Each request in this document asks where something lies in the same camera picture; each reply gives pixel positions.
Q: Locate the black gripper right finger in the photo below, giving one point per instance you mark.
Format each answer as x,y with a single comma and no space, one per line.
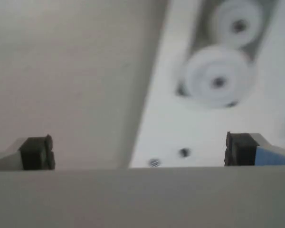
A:
242,152

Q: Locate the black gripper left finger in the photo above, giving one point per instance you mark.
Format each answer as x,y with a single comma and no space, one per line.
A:
35,154

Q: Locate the white large gear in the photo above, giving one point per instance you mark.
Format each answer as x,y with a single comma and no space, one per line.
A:
218,78

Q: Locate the white task board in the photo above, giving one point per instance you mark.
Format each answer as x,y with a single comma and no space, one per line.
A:
166,123

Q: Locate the white medium gear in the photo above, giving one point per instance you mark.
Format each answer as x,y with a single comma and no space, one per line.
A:
238,23

